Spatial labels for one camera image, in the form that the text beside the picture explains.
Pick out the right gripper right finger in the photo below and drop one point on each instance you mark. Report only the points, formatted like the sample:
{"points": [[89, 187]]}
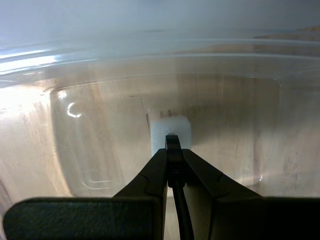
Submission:
{"points": [[250, 217]]}

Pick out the clear plastic tub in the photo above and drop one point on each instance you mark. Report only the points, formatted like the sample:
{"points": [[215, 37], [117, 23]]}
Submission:
{"points": [[100, 125]]}

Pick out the white foam block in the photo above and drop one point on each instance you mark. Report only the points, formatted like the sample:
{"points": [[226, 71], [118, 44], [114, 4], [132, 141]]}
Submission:
{"points": [[165, 127]]}

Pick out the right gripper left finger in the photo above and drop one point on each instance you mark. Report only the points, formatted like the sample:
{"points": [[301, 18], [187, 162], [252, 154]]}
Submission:
{"points": [[100, 217]]}

